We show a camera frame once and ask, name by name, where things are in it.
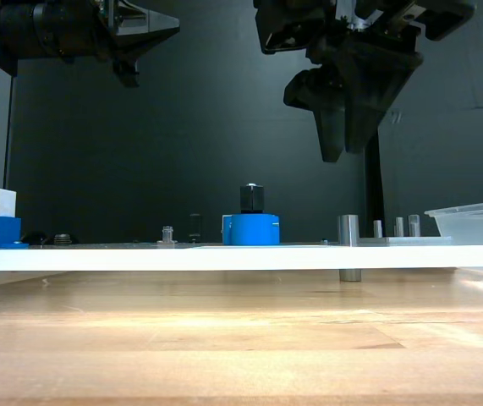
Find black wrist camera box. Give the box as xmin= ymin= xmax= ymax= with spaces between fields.
xmin=254 ymin=0 xmax=339 ymax=55

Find clear plastic container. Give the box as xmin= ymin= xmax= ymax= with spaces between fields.
xmin=423 ymin=200 xmax=483 ymax=248

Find black rounded knob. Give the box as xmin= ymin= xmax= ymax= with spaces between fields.
xmin=20 ymin=231 xmax=48 ymax=247

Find clear plastic connector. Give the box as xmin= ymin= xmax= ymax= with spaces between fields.
xmin=157 ymin=225 xmax=179 ymax=246

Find grey metal plate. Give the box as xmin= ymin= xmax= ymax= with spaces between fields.
xmin=358 ymin=236 xmax=454 ymax=248

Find black aluminium frame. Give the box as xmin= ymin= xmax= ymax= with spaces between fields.
xmin=363 ymin=126 xmax=387 ymax=238

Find white task board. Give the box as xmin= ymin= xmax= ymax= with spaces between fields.
xmin=0 ymin=243 xmax=483 ymax=272

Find dark translucent peg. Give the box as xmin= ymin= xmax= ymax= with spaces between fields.
xmin=189 ymin=213 xmax=204 ymax=244

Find grey 16mm metal cylinder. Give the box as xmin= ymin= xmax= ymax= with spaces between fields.
xmin=337 ymin=214 xmax=363 ymax=283

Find blue round holder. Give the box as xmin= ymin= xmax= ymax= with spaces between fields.
xmin=222 ymin=213 xmax=282 ymax=247

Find black hexagonal bolt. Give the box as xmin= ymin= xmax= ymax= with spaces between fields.
xmin=239 ymin=181 xmax=266 ymax=214

